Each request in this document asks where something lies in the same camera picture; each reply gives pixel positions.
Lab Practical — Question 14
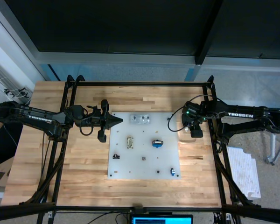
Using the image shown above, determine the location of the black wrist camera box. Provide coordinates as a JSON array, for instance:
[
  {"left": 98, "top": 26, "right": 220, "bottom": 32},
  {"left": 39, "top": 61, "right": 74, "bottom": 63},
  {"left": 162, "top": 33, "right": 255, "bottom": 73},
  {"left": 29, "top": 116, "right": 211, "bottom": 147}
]
[{"left": 190, "top": 129, "right": 204, "bottom": 139}]

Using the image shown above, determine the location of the white foam block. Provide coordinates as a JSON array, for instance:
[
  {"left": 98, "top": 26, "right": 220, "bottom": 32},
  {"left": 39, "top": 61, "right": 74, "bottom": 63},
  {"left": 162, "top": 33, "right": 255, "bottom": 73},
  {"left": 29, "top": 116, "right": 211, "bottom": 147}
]
[{"left": 226, "top": 146, "right": 262, "bottom": 199}]

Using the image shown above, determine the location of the laptop screen with blue edge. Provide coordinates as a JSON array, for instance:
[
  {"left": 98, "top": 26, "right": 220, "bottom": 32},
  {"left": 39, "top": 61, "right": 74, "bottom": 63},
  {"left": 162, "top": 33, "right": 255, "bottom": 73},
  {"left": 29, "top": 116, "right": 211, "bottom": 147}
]
[{"left": 130, "top": 214, "right": 194, "bottom": 224}]

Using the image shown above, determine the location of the black aluminium frame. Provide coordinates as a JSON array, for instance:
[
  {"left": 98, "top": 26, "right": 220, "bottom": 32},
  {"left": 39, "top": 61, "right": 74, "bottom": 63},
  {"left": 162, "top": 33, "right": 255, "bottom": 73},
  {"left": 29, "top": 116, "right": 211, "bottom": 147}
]
[{"left": 0, "top": 74, "right": 280, "bottom": 224}]

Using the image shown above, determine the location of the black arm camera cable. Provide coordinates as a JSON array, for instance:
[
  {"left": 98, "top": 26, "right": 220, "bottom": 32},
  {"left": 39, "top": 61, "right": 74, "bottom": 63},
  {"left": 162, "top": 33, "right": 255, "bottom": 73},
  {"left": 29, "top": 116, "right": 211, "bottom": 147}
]
[{"left": 167, "top": 94, "right": 216, "bottom": 133}]

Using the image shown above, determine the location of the brown cardboard box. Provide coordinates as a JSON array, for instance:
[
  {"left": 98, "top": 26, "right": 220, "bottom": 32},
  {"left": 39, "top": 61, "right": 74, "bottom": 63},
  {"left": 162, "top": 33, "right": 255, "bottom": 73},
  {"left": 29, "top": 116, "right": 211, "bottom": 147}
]
[{"left": 0, "top": 155, "right": 14, "bottom": 199}]

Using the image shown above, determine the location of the small black camera box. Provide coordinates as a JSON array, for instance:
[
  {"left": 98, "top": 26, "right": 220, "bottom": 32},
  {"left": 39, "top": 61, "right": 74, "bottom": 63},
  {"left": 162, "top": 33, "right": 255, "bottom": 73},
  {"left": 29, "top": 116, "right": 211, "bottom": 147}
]
[{"left": 132, "top": 204, "right": 145, "bottom": 214}]

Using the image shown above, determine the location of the white task board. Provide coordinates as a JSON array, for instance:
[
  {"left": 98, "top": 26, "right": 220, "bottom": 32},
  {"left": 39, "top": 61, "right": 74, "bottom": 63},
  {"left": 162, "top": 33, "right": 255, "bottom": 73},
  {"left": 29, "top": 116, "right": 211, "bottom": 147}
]
[{"left": 106, "top": 112, "right": 182, "bottom": 181}]

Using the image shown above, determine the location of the aluminium plate with three posts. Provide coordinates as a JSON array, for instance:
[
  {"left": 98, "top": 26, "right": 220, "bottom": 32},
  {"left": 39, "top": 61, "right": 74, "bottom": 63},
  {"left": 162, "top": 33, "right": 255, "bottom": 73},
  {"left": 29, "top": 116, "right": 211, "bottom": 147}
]
[{"left": 130, "top": 114, "right": 152, "bottom": 125}]

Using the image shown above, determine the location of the clear plastic tub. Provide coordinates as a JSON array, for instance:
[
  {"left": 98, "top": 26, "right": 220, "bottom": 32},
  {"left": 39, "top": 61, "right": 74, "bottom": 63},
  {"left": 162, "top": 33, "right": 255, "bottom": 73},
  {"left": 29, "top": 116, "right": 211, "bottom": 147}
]
[{"left": 177, "top": 112, "right": 203, "bottom": 146}]

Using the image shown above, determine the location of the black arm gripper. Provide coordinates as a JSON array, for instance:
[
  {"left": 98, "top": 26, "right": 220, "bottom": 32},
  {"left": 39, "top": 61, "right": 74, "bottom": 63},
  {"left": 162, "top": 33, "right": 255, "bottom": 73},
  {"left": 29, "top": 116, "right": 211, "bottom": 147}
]
[
  {"left": 88, "top": 99, "right": 124, "bottom": 143},
  {"left": 182, "top": 114, "right": 201, "bottom": 131}
]

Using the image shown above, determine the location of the grey metal stand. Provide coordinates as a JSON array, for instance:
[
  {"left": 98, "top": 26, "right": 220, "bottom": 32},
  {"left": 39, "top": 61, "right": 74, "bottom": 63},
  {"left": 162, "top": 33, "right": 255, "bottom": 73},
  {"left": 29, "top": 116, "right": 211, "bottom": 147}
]
[{"left": 264, "top": 133, "right": 280, "bottom": 166}]

